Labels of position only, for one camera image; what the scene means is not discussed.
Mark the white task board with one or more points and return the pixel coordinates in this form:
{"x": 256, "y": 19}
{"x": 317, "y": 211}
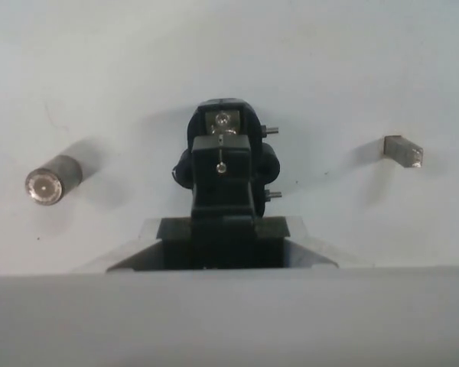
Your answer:
{"x": 329, "y": 57}

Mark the black D-SUB plug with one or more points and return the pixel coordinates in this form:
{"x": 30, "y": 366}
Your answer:
{"x": 222, "y": 172}

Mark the metal square peg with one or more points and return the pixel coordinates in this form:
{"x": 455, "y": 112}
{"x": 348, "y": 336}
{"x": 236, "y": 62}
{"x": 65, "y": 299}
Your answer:
{"x": 403, "y": 152}

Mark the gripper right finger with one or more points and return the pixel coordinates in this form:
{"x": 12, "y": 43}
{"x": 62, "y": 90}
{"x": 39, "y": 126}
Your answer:
{"x": 271, "y": 244}

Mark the metal round peg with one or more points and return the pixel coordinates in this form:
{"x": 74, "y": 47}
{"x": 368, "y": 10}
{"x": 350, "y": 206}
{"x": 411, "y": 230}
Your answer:
{"x": 49, "y": 183}

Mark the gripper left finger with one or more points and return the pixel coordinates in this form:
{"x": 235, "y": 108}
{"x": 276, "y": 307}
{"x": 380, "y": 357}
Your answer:
{"x": 174, "y": 244}

